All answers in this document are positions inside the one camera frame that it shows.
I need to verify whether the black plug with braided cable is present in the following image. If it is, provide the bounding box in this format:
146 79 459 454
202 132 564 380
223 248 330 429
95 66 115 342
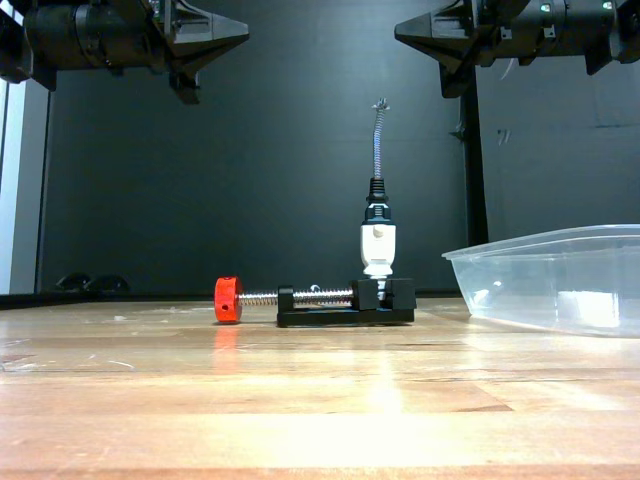
363 96 392 226

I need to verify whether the white receptacle socket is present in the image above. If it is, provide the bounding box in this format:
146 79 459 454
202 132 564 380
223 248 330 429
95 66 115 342
358 223 400 281

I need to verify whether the clear plastic tub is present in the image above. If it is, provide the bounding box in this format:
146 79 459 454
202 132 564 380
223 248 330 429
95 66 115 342
441 223 640 340

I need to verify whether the black vise with red knob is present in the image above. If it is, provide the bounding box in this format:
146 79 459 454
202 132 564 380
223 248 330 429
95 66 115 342
214 274 417 329

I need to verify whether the white foam block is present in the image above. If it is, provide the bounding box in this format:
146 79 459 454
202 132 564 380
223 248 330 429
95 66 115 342
556 288 620 330

